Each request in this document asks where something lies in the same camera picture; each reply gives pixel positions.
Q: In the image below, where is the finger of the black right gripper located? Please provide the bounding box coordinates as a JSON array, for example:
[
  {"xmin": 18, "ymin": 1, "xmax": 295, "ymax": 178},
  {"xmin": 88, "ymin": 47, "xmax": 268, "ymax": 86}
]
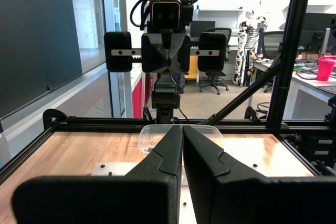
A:
[
  {"xmin": 169, "ymin": 35, "xmax": 192, "ymax": 74},
  {"xmin": 141, "ymin": 34, "xmax": 170, "ymax": 74}
]

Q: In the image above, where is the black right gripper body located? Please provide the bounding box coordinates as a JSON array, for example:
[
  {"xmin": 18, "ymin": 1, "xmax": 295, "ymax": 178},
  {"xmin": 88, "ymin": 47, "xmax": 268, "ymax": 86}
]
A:
[{"xmin": 104, "ymin": 27, "xmax": 228, "ymax": 72}]

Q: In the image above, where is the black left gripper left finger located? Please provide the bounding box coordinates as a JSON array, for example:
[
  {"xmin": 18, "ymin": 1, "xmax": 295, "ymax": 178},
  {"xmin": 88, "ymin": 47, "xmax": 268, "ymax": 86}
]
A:
[{"xmin": 12, "ymin": 125, "xmax": 183, "ymax": 224}]

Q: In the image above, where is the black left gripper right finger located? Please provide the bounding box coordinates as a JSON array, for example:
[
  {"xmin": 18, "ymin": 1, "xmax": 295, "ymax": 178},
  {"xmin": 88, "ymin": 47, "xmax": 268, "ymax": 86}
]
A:
[{"xmin": 183, "ymin": 125, "xmax": 336, "ymax": 224}]

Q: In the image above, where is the clear plastic container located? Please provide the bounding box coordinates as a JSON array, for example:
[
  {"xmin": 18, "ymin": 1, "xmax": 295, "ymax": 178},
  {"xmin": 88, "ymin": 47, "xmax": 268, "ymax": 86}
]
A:
[{"xmin": 139, "ymin": 123, "xmax": 225, "ymax": 157}]

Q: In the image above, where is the yellow cabinet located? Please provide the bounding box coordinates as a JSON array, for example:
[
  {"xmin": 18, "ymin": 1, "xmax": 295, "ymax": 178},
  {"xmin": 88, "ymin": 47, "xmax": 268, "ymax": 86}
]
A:
[{"xmin": 184, "ymin": 55, "xmax": 200, "ymax": 81}]

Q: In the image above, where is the white board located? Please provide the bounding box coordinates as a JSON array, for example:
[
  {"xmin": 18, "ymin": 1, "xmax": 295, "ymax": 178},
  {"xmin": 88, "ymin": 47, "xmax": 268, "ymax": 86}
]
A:
[{"xmin": 91, "ymin": 161, "xmax": 201, "ymax": 224}]

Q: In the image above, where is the small dark monitor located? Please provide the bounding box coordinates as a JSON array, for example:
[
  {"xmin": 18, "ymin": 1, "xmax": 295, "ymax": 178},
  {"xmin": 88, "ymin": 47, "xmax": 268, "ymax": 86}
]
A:
[{"xmin": 190, "ymin": 20, "xmax": 216, "ymax": 38}]

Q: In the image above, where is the black office chair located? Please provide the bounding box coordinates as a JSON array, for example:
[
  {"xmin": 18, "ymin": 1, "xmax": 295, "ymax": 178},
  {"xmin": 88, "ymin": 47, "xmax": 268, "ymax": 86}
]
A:
[{"xmin": 198, "ymin": 27, "xmax": 232, "ymax": 95}]

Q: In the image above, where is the red cabinet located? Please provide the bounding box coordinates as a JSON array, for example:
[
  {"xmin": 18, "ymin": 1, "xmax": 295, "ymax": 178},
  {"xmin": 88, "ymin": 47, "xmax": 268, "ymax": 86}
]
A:
[{"xmin": 131, "ymin": 72, "xmax": 152, "ymax": 119}]

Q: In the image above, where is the white black patterned robot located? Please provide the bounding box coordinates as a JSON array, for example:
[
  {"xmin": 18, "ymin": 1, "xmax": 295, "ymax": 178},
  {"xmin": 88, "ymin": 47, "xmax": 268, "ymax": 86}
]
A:
[{"xmin": 234, "ymin": 8, "xmax": 260, "ymax": 86}]

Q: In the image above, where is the grey mesh office chair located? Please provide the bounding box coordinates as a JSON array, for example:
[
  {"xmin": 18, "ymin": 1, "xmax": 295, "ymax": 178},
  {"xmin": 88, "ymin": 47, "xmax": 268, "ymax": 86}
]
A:
[{"xmin": 258, "ymin": 30, "xmax": 286, "ymax": 93}]

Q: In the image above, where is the white desk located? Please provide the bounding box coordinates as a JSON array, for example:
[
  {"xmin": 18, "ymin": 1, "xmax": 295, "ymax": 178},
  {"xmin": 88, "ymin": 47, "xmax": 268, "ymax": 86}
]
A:
[{"xmin": 246, "ymin": 58, "xmax": 336, "ymax": 120}]

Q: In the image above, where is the large dark monitor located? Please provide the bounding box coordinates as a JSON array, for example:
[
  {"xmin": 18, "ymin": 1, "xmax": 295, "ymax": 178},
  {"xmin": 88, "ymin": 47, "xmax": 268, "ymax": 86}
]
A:
[{"xmin": 301, "ymin": 12, "xmax": 336, "ymax": 49}]

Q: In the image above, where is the pink bucket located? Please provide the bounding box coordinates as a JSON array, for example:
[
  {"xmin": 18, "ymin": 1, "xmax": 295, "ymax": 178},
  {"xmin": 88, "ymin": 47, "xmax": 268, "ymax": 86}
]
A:
[{"xmin": 316, "ymin": 55, "xmax": 336, "ymax": 82}]

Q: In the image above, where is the black looped cable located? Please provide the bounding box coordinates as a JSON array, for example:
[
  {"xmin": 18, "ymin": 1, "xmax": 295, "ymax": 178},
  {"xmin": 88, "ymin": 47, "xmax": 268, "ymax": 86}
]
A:
[{"xmin": 130, "ymin": 0, "xmax": 152, "ymax": 29}]

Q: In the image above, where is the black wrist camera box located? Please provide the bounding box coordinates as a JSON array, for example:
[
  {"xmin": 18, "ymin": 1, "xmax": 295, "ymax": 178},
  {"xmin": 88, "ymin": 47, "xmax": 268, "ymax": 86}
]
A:
[{"xmin": 150, "ymin": 0, "xmax": 182, "ymax": 29}]

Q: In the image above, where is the black aluminium frame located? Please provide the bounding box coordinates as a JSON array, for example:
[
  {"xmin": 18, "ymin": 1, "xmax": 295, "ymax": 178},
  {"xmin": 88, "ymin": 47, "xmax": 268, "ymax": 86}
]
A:
[{"xmin": 0, "ymin": 0, "xmax": 336, "ymax": 186}]

